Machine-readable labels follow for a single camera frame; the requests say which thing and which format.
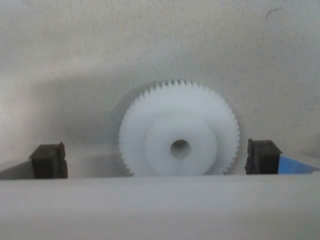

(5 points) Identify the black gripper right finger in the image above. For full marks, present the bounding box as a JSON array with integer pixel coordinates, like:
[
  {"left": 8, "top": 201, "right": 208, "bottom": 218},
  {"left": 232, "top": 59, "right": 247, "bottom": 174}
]
[{"left": 244, "top": 138, "right": 320, "bottom": 176}]

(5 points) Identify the white large gear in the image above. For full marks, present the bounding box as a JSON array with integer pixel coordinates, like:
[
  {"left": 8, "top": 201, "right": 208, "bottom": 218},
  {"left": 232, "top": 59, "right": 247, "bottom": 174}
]
[{"left": 117, "top": 79, "right": 242, "bottom": 177}]

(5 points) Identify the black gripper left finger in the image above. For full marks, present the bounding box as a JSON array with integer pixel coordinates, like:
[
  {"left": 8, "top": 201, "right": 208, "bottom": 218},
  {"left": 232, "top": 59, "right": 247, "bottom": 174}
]
[{"left": 0, "top": 141, "right": 69, "bottom": 180}]

